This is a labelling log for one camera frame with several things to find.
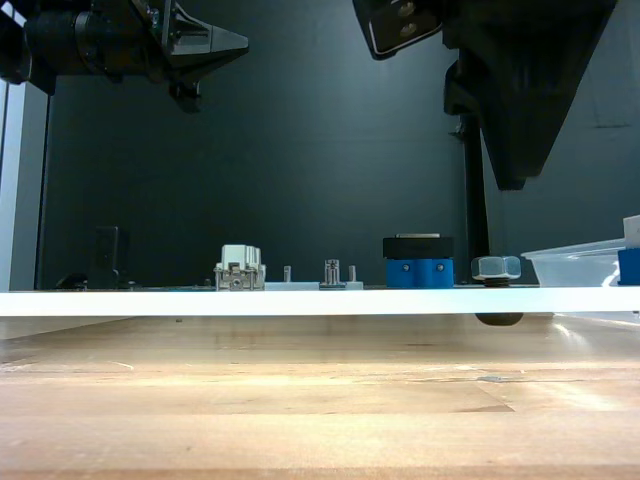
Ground blue and black connector socket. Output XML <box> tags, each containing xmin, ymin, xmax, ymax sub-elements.
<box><xmin>382</xmin><ymin>232</ymin><xmax>455</xmax><ymax>290</ymax></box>

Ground grey connector housing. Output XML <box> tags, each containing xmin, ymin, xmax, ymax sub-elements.
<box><xmin>213</xmin><ymin>243</ymin><xmax>267</xmax><ymax>292</ymax></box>

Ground clear plastic tub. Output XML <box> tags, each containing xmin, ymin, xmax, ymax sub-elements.
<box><xmin>520</xmin><ymin>237</ymin><xmax>640</xmax><ymax>289</ymax></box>

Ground black metal frame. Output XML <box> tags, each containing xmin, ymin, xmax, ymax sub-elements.
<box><xmin>449</xmin><ymin>112</ymin><xmax>492</xmax><ymax>261</ymax></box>

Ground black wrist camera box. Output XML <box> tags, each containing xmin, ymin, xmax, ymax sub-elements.
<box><xmin>352</xmin><ymin>0</ymin><xmax>444</xmax><ymax>62</ymax></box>

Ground small black clamp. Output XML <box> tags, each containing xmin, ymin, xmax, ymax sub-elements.
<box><xmin>57</xmin><ymin>224</ymin><xmax>134</xmax><ymax>291</ymax></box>

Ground black M12 threaded stud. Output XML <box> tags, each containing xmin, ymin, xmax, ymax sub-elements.
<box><xmin>474</xmin><ymin>279</ymin><xmax>525</xmax><ymax>327</ymax></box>

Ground grey aluminium post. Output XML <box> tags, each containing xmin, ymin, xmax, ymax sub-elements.
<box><xmin>0</xmin><ymin>79</ymin><xmax>50</xmax><ymax>292</ymax></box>

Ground silver M12 hex nut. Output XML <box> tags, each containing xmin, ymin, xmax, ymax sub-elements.
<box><xmin>470</xmin><ymin>254</ymin><xmax>523</xmax><ymax>282</ymax></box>

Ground small silver connector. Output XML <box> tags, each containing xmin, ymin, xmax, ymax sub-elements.
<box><xmin>318</xmin><ymin>258</ymin><xmax>348</xmax><ymax>291</ymax></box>

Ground small blue connector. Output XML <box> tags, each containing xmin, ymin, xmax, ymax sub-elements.
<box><xmin>618</xmin><ymin>214</ymin><xmax>640</xmax><ymax>287</ymax></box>

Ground white board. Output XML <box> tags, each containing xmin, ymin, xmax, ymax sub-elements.
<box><xmin>0</xmin><ymin>287</ymin><xmax>640</xmax><ymax>318</ymax></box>

